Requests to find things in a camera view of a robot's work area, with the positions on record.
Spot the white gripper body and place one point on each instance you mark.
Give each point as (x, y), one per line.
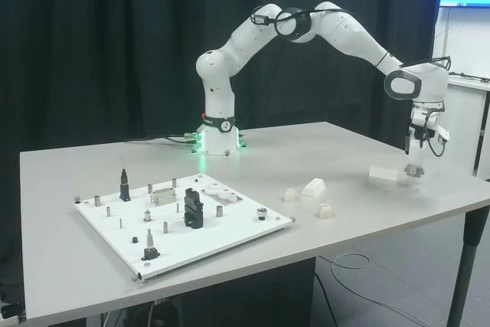
(417, 152)

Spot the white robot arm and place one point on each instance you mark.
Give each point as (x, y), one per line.
(229, 59)

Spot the long white holder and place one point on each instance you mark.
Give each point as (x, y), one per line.
(383, 174)

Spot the wide white holder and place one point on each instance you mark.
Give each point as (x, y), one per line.
(313, 188)

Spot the small white square-hole holder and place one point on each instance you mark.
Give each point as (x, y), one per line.
(324, 211)

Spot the black table leg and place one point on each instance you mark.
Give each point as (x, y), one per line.
(469, 265)

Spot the metal bolt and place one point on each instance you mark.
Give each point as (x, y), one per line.
(261, 213)

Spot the white small gear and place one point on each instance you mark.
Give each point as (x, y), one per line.
(234, 200)

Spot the white medium gear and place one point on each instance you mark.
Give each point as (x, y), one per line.
(226, 194)

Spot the white task board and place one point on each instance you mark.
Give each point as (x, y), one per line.
(229, 223)

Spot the thick metal peg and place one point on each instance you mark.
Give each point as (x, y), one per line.
(96, 201)
(220, 211)

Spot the white large gear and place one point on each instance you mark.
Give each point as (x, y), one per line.
(213, 188)

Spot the black D-SUB plug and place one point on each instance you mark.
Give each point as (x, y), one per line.
(191, 208)

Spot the metal BNC plug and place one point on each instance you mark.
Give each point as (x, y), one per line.
(146, 216)

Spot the black Ethernet plug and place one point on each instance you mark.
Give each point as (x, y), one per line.
(125, 177)

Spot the black curtain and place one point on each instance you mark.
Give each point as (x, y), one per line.
(76, 36)

